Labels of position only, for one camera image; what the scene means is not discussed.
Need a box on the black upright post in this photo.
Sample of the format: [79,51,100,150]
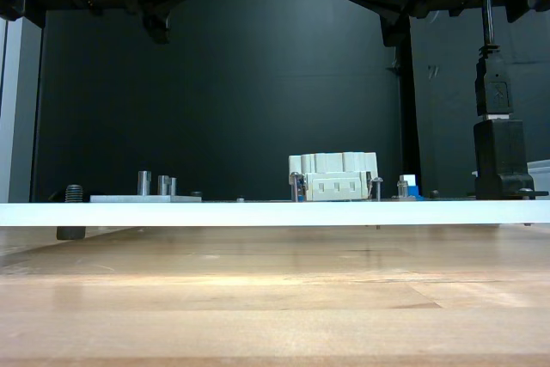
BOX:
[386,16,425,201]

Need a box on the black threaded bolt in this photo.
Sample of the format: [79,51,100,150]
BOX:
[56,184,87,242]

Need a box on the beige connector housing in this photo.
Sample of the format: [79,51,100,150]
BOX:
[287,151,380,203]

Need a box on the black USB plug with cable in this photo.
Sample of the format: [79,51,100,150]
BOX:
[474,0,516,121]

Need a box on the grey metal plate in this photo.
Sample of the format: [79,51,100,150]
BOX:
[89,194,203,204]

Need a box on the blue white small connector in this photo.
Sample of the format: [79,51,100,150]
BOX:
[399,174,421,202]

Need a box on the white task board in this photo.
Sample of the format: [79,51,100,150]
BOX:
[0,202,550,229]

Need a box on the black USB socket block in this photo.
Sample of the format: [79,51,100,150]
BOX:
[467,119,550,202]

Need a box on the tall steel post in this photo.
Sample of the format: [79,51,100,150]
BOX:
[137,170,152,197]

